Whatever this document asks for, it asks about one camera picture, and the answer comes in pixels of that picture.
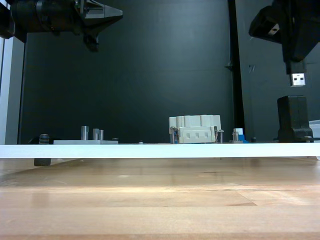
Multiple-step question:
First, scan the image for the black vertical post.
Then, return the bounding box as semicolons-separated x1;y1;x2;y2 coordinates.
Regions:
224;0;247;142

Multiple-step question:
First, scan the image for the grey metal plate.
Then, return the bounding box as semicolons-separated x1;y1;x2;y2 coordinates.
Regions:
52;139;119;146

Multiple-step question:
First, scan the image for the black threaded foot screw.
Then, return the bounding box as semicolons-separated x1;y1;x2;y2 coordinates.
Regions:
33;133;52;167

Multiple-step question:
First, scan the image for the blue and white small connector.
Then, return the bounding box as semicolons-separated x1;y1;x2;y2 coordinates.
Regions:
232;127;247;144

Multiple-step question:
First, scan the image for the clear plastic tub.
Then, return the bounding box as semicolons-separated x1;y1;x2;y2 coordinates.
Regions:
308;120;320;140

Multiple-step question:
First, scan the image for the white task board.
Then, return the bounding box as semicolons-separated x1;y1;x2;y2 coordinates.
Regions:
0;143;320;160

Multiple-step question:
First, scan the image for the grey aluminium window frame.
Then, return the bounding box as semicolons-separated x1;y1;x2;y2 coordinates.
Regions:
0;34;26;145

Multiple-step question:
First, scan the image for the black USB socket housing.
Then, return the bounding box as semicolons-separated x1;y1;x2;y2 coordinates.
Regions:
273;95;316;144

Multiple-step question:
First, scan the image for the grey multi-pin connector housing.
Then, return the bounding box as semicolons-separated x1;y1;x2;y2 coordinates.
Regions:
168;114;222;145

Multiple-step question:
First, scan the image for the black USB connector with cable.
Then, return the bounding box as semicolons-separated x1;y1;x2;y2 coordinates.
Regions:
284;58;308;88

